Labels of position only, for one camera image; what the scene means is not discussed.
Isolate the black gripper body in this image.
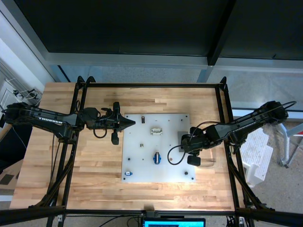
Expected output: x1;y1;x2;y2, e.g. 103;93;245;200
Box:
99;102;123;145
181;127;210;166

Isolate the grey cylinder holder block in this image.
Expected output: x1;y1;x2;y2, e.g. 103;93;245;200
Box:
177;131;189;153

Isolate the clear plastic tub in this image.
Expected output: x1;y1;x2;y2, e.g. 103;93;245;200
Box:
195;141;218;169

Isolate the blue round holder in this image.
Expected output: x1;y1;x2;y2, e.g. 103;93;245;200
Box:
152;152;162;166

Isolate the white plastic board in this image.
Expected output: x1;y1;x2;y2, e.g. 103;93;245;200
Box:
121;113;196;183

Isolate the white foam packing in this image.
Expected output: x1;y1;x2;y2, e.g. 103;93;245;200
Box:
239;129;273;188

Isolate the grey window sill beam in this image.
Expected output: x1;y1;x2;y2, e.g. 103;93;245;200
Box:
45;52;303;71

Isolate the blue-edged screen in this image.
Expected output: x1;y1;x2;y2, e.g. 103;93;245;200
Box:
141;218;206;227

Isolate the grey metal stand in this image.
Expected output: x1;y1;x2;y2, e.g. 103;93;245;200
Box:
276;122;303;169

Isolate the black pillar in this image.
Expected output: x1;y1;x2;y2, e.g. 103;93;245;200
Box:
207;0;237;67

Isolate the brown cardboard box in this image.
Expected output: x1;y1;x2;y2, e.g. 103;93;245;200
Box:
0;157;24;202

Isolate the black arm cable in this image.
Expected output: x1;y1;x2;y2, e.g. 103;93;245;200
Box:
167;121;216;166
93;122;109;140

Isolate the black aluminium frame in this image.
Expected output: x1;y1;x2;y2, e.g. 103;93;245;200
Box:
0;75;303;227

